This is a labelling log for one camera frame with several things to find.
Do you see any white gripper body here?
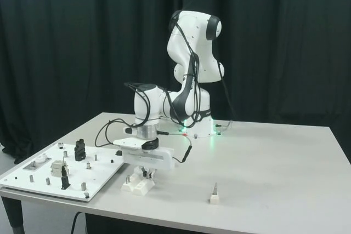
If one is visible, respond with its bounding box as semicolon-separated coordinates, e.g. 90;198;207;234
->
122;147;176;170

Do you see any white task board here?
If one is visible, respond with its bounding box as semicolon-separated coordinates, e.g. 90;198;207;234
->
0;142;124;203

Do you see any dark table leg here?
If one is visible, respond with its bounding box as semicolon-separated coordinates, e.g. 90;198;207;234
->
0;196;22;234

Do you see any black curtain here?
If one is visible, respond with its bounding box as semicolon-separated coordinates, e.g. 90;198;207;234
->
0;0;351;165

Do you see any thin black rod on wire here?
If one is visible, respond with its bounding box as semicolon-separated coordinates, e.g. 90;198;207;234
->
158;131;193;163

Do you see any thin grey cable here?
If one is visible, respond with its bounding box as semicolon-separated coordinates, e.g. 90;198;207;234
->
215;119;234;131

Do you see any black cable bundle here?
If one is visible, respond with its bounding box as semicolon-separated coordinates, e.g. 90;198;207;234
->
169;12;205;125

